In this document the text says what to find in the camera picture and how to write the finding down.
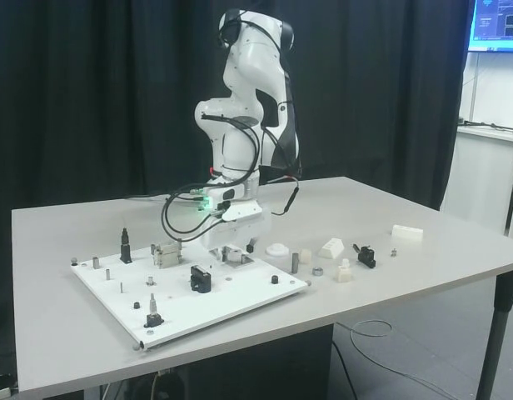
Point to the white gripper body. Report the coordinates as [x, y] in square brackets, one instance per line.
[240, 229]

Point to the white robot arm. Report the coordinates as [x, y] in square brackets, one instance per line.
[240, 62]

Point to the white large gear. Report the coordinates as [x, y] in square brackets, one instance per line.
[277, 250]

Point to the white small gear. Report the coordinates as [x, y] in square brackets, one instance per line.
[345, 262]

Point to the black D-SUB plug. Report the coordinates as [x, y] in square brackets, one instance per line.
[200, 279]

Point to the thick metal round peg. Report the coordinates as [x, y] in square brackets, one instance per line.
[294, 262]

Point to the grey metal connector housing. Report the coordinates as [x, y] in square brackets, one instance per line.
[167, 256]

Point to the white task board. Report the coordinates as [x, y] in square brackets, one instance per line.
[177, 308]

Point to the metal bolt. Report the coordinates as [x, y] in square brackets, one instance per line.
[150, 281]

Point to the long white peg holder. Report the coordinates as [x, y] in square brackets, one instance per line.
[407, 231]
[332, 248]

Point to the black waterproof plug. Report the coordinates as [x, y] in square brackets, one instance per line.
[126, 248]

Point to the small white cube holder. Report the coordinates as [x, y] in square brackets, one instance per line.
[343, 276]

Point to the dark metal peg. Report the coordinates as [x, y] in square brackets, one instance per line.
[355, 248]

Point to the thin metal round peg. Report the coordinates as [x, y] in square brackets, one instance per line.
[108, 275]

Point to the metal square peg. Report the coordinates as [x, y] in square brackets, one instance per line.
[95, 262]

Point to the black box under table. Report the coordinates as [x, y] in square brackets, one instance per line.
[256, 366]

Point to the black curtain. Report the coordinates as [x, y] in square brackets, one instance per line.
[94, 104]

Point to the black table leg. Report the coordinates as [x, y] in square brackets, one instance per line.
[502, 312]

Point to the blue screen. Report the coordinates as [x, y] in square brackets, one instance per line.
[496, 25]

